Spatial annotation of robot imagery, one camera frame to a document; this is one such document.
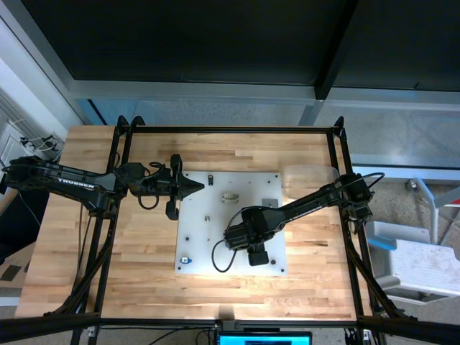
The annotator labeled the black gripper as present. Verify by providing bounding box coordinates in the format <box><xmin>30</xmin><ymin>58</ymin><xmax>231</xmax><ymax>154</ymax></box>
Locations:
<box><xmin>247</xmin><ymin>244</ymin><xmax>270</xmax><ymax>267</ymax></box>
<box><xmin>160</xmin><ymin>154</ymin><xmax>206</xmax><ymax>221</ymax></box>

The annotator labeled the white plastic board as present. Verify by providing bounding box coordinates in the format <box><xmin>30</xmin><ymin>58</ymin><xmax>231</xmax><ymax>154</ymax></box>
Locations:
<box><xmin>175</xmin><ymin>171</ymin><xmax>288</xmax><ymax>277</ymax></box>

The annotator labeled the laptop screen with blue edge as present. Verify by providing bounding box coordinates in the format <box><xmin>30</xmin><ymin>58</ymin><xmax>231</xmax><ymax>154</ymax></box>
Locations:
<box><xmin>214</xmin><ymin>331</ymin><xmax>313</xmax><ymax>345</ymax></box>

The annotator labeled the white step stool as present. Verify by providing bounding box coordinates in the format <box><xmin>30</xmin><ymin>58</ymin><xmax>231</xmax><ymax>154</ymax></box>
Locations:
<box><xmin>380</xmin><ymin>239</ymin><xmax>460</xmax><ymax>306</ymax></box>

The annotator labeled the brown cardboard box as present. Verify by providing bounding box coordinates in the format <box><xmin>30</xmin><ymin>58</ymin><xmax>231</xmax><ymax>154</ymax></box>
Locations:
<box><xmin>0</xmin><ymin>242</ymin><xmax>37</xmax><ymax>288</ymax></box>

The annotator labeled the black camera box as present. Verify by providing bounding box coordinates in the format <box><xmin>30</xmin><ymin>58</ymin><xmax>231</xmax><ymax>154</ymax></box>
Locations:
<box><xmin>218</xmin><ymin>313</ymin><xmax>238</xmax><ymax>330</ymax></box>

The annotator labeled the black metal frame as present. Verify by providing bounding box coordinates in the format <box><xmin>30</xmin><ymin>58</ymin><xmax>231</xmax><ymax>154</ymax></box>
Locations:
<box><xmin>0</xmin><ymin>114</ymin><xmax>460</xmax><ymax>345</ymax></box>

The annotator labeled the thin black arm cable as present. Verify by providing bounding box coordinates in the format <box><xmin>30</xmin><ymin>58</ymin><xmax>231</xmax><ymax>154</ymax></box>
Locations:
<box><xmin>354</xmin><ymin>172</ymin><xmax>386</xmax><ymax>190</ymax></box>

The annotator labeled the tangle of white black cables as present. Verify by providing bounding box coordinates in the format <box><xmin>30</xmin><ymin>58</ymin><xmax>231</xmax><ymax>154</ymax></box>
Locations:
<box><xmin>17</xmin><ymin>134</ymin><xmax>64</xmax><ymax>161</ymax></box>

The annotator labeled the grey metal chair frame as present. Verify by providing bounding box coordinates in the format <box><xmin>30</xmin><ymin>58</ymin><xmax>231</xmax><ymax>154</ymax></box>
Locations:
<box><xmin>405</xmin><ymin>178</ymin><xmax>460</xmax><ymax>245</ymax></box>

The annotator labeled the black post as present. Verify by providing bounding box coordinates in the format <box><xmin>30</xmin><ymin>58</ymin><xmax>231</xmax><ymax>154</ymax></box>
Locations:
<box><xmin>314</xmin><ymin>0</ymin><xmax>359</xmax><ymax>101</ymax></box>

